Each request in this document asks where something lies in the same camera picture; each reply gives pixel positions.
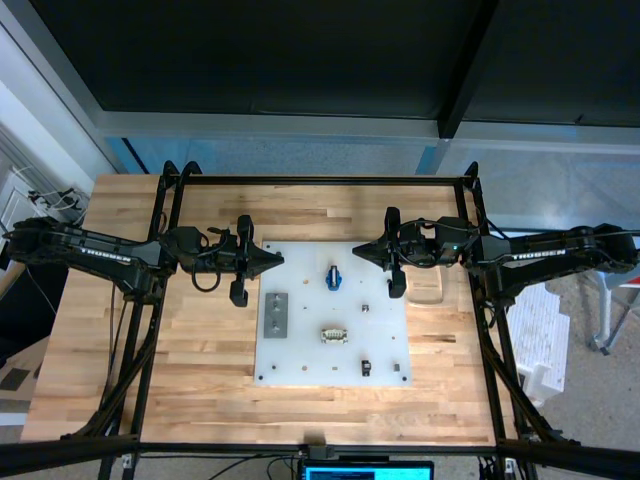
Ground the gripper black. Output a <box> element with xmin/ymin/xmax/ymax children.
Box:
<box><xmin>351</xmin><ymin>206</ymin><xmax>436</xmax><ymax>300</ymax></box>
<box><xmin>219</xmin><ymin>214</ymin><xmax>286</xmax><ymax>308</ymax></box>

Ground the white taskboard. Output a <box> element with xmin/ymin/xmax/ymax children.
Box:
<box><xmin>253</xmin><ymin>240</ymin><xmax>415</xmax><ymax>387</ymax></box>

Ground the clear plastic tub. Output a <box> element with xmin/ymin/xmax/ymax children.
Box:
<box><xmin>405</xmin><ymin>264</ymin><xmax>447</xmax><ymax>306</ymax></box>

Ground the white foam packaging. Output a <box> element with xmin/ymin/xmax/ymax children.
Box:
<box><xmin>504</xmin><ymin>287</ymin><xmax>571</xmax><ymax>409</ymax></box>

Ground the laptop screen with blue edge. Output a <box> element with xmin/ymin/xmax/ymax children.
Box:
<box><xmin>298</xmin><ymin>460</ymin><xmax>435</xmax><ymax>480</ymax></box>

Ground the grey metal stand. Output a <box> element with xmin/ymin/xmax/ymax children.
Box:
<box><xmin>574</xmin><ymin>247</ymin><xmax>640</xmax><ymax>356</ymax></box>

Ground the brown cardboard box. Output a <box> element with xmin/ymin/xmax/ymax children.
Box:
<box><xmin>0</xmin><ymin>334</ymin><xmax>51</xmax><ymax>401</ymax></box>

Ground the grey metal base plate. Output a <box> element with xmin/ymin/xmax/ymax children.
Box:
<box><xmin>261</xmin><ymin>292</ymin><xmax>290</xmax><ymax>340</ymax></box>

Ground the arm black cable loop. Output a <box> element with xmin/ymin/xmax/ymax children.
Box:
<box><xmin>191</xmin><ymin>264</ymin><xmax>222</xmax><ymax>294</ymax></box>

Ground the black metal frame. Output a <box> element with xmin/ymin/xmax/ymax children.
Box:
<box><xmin>0</xmin><ymin>159</ymin><xmax>640</xmax><ymax>480</ymax></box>

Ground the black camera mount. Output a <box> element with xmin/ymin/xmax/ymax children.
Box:
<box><xmin>298</xmin><ymin>433</ymin><xmax>337</xmax><ymax>460</ymax></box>

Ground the white and black cable bundle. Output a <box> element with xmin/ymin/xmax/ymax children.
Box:
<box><xmin>27</xmin><ymin>187</ymin><xmax>84</xmax><ymax>211</ymax></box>

